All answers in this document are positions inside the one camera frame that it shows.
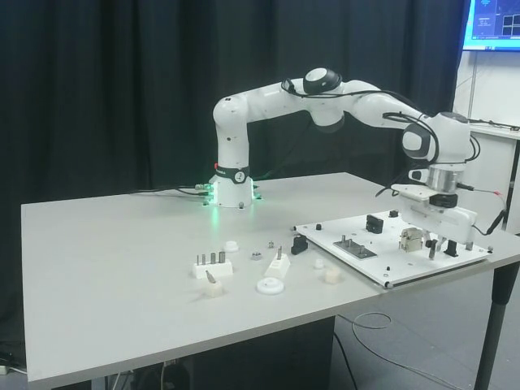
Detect blue screen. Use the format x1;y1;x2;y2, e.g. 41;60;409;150
462;0;520;52

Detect black table leg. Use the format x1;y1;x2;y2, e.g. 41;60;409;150
490;263;514;381

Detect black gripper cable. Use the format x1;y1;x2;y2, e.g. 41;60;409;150
470;205;509;237

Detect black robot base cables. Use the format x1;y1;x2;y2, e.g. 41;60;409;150
132;184;213;199

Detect black curtain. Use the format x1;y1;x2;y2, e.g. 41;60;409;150
0;0;465;369

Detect flat white mounting plate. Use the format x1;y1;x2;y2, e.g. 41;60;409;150
391;182;435;203

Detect thin grey floor wire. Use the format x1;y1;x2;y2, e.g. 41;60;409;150
350;310;393;347

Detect silver sensor ring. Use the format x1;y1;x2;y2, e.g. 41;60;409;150
428;165;460;193

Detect white task board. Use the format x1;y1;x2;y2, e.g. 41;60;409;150
294;209;492;290

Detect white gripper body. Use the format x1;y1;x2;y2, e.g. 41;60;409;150
401;202;479;242

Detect white large gear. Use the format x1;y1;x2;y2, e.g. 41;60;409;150
255;276;286;295

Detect black floor cable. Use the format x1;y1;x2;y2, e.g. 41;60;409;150
331;318;355;390

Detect thin black rod red tag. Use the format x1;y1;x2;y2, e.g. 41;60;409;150
457;183;505;201

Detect white cabinet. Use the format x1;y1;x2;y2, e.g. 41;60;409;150
453;50;520;237

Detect white round peg holder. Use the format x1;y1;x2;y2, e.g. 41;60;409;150
189;258;235;280

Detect white square peg holder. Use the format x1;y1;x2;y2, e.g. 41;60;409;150
263;257;292;280

